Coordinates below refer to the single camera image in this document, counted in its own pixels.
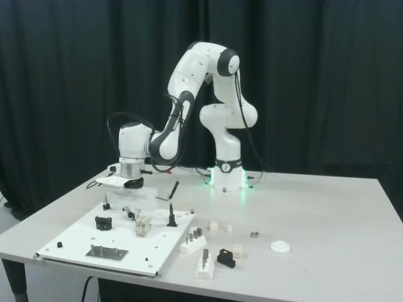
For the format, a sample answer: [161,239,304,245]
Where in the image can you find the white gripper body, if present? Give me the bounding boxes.
[105,187,157,211]

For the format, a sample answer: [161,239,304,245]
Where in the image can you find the dark table leg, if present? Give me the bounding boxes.
[1,259,28,302]

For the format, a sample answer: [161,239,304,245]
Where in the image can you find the white peg holder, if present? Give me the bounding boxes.
[195,257,217,279]
[179,234,208,255]

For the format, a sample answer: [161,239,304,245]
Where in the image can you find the white task board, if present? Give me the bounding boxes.
[33,201,196,279]

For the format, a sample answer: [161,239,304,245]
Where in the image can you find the black curtain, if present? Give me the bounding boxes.
[0,0,403,221]

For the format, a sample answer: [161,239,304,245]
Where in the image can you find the black plug with thin wire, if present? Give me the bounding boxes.
[166,203,179,228]

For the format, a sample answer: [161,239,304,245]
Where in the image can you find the flat white mount plate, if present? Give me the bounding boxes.
[96,176,128,189]

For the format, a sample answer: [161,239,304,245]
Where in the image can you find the white large gear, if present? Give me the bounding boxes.
[270,240,291,254]

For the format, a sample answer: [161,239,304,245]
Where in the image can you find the black D-SUB plug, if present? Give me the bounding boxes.
[216,248,236,269]

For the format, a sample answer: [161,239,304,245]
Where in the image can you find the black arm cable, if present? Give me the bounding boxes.
[106,67,265,182]

